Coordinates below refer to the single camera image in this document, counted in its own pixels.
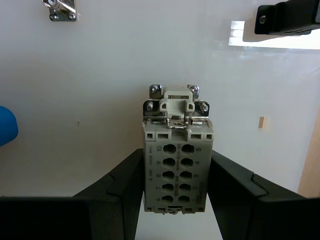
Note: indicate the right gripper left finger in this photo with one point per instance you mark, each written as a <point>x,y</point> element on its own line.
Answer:
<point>100,212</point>

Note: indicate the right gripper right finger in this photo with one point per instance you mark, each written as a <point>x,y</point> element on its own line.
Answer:
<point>250,215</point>

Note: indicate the grey HAN10E connector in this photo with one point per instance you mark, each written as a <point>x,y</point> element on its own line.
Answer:
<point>178,175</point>

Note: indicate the blue round connector socket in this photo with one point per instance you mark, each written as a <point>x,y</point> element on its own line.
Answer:
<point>7,127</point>

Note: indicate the grey HAN10E hub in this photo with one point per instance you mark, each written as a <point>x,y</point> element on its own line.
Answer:
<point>155,89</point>

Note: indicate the small tan peg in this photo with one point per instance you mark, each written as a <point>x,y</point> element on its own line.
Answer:
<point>261,122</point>

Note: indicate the white plastic board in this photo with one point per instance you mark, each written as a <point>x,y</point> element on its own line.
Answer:
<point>75,75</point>

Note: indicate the black clip block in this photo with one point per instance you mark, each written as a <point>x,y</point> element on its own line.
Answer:
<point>287,17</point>

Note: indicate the small silver flanged socket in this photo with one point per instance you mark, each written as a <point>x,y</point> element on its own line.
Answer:
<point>61,10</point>

